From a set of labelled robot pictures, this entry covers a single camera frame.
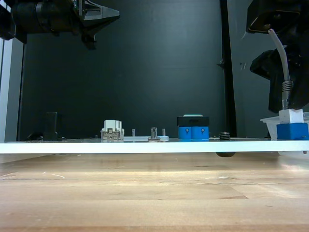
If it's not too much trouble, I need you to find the grey rj45 connector cable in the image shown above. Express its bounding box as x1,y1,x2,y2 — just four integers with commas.
267,28,295,111

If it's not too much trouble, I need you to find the clear plastic tub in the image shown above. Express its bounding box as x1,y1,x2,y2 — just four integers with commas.
260,115,309,160

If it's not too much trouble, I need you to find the white socket block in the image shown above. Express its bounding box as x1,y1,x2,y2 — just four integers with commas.
279,109,304,125

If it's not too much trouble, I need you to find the blue socket base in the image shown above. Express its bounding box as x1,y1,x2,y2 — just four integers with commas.
276,122,309,141

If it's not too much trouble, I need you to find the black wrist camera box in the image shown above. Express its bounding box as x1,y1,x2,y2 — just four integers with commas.
246,0,302,35

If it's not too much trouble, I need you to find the black bracket block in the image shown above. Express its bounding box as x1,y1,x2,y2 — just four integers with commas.
26,111,66,141

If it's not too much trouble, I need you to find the blue mount block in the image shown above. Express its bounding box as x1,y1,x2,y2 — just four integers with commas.
178,125,193,142
191,125,210,142

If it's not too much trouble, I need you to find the black rubber foot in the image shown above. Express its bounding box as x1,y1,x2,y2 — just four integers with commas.
215,151,237,158

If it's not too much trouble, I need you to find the white mounting board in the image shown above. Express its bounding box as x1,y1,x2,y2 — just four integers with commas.
0,138,309,155

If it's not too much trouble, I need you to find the metal standoff connector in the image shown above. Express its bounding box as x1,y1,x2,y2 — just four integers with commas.
148,127,162,142

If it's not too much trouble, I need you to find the black frame post with bracket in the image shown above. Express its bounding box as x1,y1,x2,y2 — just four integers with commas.
216,0,238,139

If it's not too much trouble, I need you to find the black box housing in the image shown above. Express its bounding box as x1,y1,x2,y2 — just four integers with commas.
177,116,210,127

